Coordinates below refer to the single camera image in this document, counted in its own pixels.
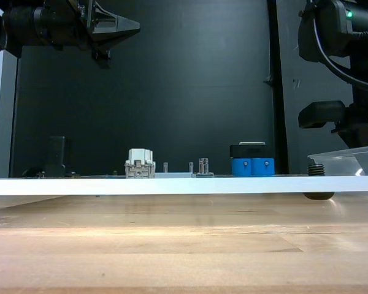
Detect clear plastic tub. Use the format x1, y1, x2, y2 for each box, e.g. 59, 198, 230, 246
307, 145, 368, 178

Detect black threaded stud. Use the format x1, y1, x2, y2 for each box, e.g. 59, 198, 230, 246
307, 163, 326, 176

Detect black round foot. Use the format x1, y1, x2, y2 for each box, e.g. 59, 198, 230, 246
302, 191, 335, 201

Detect blue and black connector block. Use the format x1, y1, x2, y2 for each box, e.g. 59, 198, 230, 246
229, 141, 276, 178

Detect black socket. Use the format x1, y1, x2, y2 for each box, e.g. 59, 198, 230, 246
21, 136, 80, 178

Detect grey connector housing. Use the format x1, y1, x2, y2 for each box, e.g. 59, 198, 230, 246
123, 148, 156, 179

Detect thick silver stud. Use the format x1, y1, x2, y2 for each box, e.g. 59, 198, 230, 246
197, 157, 210, 175

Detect white board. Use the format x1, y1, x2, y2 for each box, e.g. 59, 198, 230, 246
0, 175, 368, 197

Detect black window post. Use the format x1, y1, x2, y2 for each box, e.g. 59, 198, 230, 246
263, 0, 289, 176

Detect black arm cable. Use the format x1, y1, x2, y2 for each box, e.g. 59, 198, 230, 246
311, 6, 368, 92

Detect grey window frame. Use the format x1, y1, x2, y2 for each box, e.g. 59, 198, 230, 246
0, 48, 18, 179

